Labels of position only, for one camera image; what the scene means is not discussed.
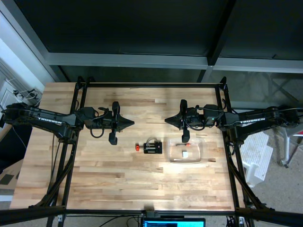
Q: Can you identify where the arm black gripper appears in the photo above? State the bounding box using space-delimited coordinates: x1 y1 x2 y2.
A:
164 99 202 143
101 101 135 145

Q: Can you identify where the clear plastic container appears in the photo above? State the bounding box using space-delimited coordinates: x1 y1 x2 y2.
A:
167 138 206 164

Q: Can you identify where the black clamp with red knob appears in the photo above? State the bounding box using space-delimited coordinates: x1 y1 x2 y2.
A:
135 139 164 155

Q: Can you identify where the white plastic step stool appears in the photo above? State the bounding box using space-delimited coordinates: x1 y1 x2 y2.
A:
239 131 274 189

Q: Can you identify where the laptop screen with blue edge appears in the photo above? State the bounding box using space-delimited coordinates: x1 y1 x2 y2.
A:
142 217 206 227

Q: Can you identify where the metal chair base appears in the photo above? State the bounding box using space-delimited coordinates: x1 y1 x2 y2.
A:
272 127 303 169

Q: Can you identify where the brown cardboard box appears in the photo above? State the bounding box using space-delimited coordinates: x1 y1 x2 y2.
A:
0 158 25 202

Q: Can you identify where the black table-level camera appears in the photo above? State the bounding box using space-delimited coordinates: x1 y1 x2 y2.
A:
142 205 160 218

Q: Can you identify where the black and white cable bundle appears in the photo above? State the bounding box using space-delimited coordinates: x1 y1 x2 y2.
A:
11 87 42 101

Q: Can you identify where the black metal frame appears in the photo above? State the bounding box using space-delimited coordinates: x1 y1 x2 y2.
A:
0 75 303 227

